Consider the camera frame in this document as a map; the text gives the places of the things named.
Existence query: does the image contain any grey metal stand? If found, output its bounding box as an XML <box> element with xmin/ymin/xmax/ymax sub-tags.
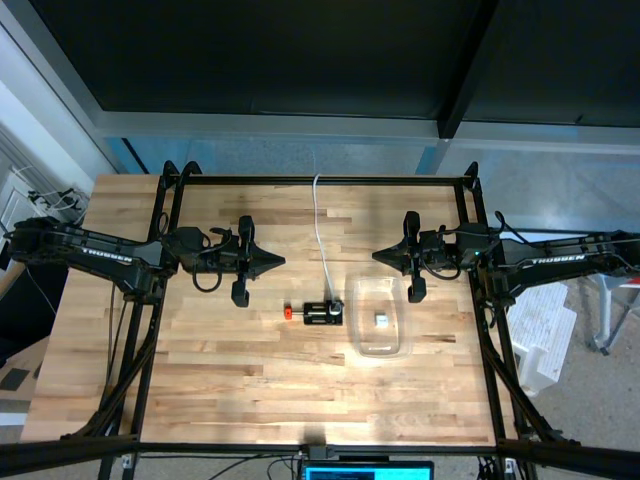
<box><xmin>585</xmin><ymin>272</ymin><xmax>640</xmax><ymax>357</ymax></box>

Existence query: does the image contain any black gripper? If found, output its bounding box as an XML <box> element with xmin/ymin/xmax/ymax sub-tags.
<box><xmin>372</xmin><ymin>210</ymin><xmax>453</xmax><ymax>304</ymax></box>
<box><xmin>212</xmin><ymin>215</ymin><xmax>287</xmax><ymax>308</ymax></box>

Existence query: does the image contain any black metal frame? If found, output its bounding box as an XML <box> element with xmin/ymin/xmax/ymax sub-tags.
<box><xmin>0</xmin><ymin>159</ymin><xmax>640</xmax><ymax>480</ymax></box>

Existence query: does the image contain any laptop screen blue edge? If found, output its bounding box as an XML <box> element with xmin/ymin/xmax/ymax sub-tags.
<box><xmin>298</xmin><ymin>459</ymin><xmax>435</xmax><ymax>480</ymax></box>

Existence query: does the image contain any white plastic step stool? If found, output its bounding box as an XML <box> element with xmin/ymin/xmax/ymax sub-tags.
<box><xmin>505</xmin><ymin>282</ymin><xmax>579</xmax><ymax>399</ymax></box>

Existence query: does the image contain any white power cable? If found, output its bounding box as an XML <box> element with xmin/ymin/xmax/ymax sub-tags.
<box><xmin>311</xmin><ymin>173</ymin><xmax>337</xmax><ymax>301</ymax></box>

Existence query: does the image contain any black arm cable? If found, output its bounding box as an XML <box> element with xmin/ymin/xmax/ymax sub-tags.
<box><xmin>192</xmin><ymin>227</ymin><xmax>234</xmax><ymax>294</ymax></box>
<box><xmin>412</xmin><ymin>224</ymin><xmax>462</xmax><ymax>281</ymax></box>

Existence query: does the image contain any cardboard box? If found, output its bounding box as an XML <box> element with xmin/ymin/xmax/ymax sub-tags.
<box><xmin>0</xmin><ymin>335</ymin><xmax>51</xmax><ymax>401</ymax></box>

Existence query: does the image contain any black and white cable bundle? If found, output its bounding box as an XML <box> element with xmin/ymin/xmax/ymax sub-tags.
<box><xmin>24</xmin><ymin>187</ymin><xmax>84</xmax><ymax>214</ymax></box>

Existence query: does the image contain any clear plastic tub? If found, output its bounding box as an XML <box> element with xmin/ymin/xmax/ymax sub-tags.
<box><xmin>349</xmin><ymin>273</ymin><xmax>414</xmax><ymax>360</ymax></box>

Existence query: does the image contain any black clamp with orange knob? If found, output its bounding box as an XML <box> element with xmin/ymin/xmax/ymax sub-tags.
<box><xmin>283</xmin><ymin>298</ymin><xmax>346</xmax><ymax>326</ymax></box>

